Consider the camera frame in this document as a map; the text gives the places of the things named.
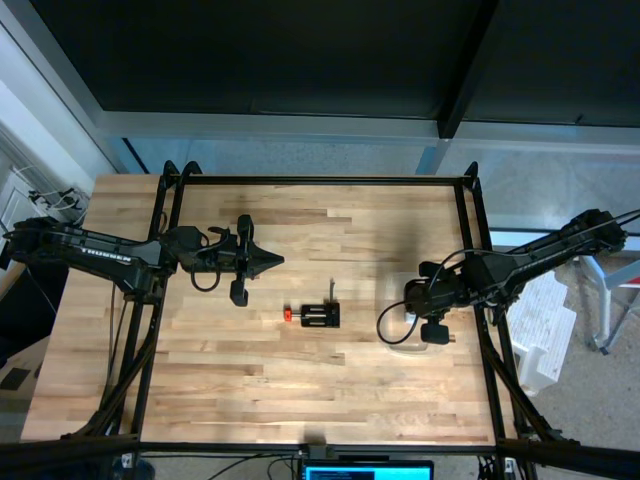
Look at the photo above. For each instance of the white styrofoam block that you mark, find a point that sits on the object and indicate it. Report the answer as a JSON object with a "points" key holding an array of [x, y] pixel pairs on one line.
{"points": [[540, 340]]}

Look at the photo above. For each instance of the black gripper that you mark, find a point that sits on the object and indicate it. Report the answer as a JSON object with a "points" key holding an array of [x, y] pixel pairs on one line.
{"points": [[220, 259], [435, 295]]}

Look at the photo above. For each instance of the black vise orange knob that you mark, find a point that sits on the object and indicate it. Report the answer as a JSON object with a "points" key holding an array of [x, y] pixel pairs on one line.
{"points": [[320, 315]]}

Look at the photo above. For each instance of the black camera mount box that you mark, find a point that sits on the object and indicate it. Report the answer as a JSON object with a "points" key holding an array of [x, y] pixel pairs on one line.
{"points": [[317, 450]]}

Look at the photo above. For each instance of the dark storage case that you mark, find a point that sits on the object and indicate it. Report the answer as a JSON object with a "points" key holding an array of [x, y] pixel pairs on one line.
{"points": [[25, 320]]}

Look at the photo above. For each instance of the black metal table frame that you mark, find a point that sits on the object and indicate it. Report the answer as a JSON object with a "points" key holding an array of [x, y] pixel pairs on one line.
{"points": [[300, 179]]}

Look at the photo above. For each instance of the black flat pad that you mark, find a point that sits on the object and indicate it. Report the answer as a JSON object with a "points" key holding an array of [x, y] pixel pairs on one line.
{"points": [[14, 378]]}

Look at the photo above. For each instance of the laptop screen blue edge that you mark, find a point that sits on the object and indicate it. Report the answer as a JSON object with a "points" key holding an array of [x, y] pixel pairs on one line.
{"points": [[365, 472]]}

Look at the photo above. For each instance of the red white panel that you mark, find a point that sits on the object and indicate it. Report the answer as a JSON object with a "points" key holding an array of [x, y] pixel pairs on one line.
{"points": [[631, 284]]}

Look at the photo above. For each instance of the clear plastic tub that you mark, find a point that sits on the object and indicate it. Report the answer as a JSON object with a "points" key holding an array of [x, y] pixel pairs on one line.
{"points": [[407, 350]]}

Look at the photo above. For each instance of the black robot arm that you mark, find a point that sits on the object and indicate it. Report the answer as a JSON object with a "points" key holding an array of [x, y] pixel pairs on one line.
{"points": [[540, 260], [100, 250]]}

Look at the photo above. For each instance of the white corner bracket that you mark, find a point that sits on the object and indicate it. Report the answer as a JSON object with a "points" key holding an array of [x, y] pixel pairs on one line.
{"points": [[510, 465], [127, 460]]}

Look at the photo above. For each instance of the grey metal stand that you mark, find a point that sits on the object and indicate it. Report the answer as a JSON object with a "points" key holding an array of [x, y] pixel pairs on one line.
{"points": [[604, 305]]}

